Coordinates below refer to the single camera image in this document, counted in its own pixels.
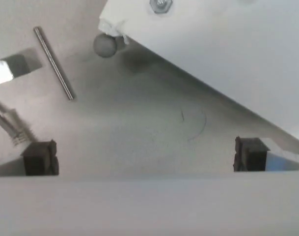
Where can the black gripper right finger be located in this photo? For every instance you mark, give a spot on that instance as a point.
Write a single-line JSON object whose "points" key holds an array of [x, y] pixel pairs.
{"points": [[250, 157]]}

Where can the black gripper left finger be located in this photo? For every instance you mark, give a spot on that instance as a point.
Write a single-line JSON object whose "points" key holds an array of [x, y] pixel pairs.
{"points": [[41, 159]]}

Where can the metal bolt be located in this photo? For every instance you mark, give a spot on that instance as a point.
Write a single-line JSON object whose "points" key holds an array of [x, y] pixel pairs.
{"points": [[15, 127]]}

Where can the metal square peg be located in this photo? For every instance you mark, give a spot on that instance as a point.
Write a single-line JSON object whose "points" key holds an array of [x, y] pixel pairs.
{"points": [[15, 67]]}

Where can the thin metal round peg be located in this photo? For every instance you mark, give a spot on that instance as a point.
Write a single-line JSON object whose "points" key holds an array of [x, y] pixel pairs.
{"points": [[53, 63]]}

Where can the white task board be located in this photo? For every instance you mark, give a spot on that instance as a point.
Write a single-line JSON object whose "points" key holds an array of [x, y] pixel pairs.
{"points": [[225, 54]]}

